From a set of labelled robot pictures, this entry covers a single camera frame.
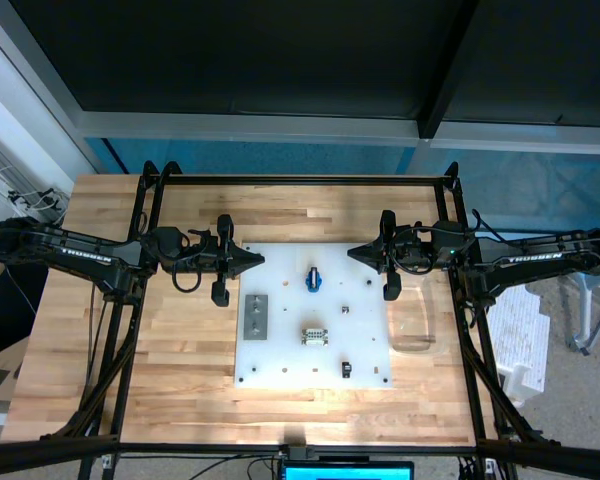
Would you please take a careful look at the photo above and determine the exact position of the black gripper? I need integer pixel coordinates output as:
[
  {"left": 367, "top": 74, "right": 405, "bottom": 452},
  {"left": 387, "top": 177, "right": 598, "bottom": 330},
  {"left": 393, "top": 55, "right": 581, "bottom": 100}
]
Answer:
[
  {"left": 347, "top": 209, "right": 426, "bottom": 302},
  {"left": 195, "top": 214, "right": 266, "bottom": 307}
]

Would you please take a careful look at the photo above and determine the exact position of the grey metal plate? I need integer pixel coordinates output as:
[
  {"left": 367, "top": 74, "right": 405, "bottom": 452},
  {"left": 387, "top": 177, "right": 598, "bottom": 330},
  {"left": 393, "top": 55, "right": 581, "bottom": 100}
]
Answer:
[{"left": 243, "top": 293, "right": 270, "bottom": 341}]

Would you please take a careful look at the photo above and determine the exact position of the clear plastic tub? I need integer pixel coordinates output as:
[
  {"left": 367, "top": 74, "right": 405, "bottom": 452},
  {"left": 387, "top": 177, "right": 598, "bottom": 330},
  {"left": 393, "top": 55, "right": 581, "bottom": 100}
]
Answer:
[{"left": 384, "top": 274, "right": 450, "bottom": 359}]

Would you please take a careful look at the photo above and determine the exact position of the white task board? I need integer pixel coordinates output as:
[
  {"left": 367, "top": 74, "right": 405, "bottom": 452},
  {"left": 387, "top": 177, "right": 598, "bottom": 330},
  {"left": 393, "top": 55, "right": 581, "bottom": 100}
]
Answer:
[{"left": 233, "top": 242, "right": 396, "bottom": 390}]

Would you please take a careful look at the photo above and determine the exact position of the white foam block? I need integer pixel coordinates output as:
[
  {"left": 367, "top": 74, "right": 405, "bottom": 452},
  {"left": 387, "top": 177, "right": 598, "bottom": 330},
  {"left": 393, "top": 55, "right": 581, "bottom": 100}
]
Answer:
[{"left": 487, "top": 287, "right": 552, "bottom": 409}]

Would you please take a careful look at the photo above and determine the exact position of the grey metal stand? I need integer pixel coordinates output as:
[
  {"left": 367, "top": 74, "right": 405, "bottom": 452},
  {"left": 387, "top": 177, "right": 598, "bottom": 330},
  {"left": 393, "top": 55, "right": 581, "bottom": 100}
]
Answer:
[{"left": 559, "top": 272, "right": 600, "bottom": 357}]

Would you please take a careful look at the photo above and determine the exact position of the blue laptop screen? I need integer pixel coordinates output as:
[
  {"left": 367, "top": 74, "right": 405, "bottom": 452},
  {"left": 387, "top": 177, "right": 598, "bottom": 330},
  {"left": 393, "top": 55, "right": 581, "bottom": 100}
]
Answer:
[{"left": 278, "top": 460, "right": 415, "bottom": 480}]

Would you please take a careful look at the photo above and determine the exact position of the black box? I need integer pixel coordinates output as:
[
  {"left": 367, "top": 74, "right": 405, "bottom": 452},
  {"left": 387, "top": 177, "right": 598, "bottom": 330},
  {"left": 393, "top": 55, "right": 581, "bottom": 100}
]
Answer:
[{"left": 0, "top": 262, "right": 46, "bottom": 361}]

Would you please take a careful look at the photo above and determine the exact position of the brown cardboard box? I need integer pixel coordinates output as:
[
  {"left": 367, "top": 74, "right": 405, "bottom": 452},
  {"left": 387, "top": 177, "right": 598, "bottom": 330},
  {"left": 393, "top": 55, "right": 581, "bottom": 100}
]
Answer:
[{"left": 0, "top": 335, "right": 31, "bottom": 401}]

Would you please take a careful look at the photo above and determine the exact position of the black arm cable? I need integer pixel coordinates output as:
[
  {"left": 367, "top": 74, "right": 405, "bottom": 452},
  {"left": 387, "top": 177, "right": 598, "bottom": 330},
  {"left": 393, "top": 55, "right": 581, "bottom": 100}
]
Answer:
[
  {"left": 171, "top": 227, "right": 206, "bottom": 294},
  {"left": 387, "top": 208, "right": 504, "bottom": 275}
]

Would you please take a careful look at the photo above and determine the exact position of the black metal frame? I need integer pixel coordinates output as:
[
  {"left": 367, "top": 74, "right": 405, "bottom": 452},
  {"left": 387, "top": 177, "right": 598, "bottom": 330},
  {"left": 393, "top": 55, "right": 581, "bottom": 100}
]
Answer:
[{"left": 0, "top": 159, "right": 600, "bottom": 480}]

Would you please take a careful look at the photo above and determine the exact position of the white cable bundle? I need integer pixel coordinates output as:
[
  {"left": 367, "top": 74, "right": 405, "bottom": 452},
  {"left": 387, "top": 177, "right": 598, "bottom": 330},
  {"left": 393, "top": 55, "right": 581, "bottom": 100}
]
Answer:
[{"left": 7, "top": 187, "right": 66, "bottom": 214}]

